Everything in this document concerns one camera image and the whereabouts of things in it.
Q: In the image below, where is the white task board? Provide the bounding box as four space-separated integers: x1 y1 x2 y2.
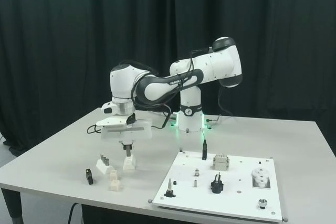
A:
148 148 289 222

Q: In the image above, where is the grey rectangular connector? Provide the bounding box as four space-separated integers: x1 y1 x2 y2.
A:
211 154 227 170

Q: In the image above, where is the black panel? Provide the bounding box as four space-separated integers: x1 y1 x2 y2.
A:
81 204 158 224

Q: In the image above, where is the white square peg holder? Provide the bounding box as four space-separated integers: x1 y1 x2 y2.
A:
122 155 138 171

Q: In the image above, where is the white large gear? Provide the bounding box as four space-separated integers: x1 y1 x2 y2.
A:
251 168 267 180

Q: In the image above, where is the dark table leg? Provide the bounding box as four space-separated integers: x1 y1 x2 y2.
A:
1 188 23 224

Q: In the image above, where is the black curtain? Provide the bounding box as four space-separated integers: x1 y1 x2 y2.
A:
0 0 336 146

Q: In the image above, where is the grey plug with black base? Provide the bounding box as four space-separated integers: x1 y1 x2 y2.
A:
163 178 176 198

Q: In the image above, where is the black Ethernet plug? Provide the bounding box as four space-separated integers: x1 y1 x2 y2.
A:
209 173 225 195

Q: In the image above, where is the white round peg holder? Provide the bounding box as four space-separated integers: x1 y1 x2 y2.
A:
95 158 116 175

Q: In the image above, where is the black base cable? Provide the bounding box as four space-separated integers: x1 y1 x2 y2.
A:
206 83 234 124

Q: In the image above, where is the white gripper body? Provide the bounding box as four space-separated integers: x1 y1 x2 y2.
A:
101 119 153 141

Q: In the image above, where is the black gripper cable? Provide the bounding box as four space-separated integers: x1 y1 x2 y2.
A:
86 123 103 134

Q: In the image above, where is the black D-SUB plug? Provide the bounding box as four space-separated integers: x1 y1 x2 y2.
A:
85 168 95 185

